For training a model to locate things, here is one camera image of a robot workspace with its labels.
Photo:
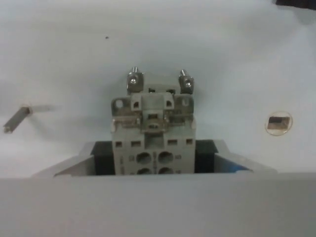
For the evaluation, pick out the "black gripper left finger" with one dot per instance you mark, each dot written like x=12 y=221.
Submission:
x=101 y=160

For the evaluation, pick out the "grey waterproof plug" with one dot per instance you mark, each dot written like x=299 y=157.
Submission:
x=153 y=148

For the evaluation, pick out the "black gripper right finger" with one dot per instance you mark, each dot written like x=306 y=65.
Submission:
x=207 y=158

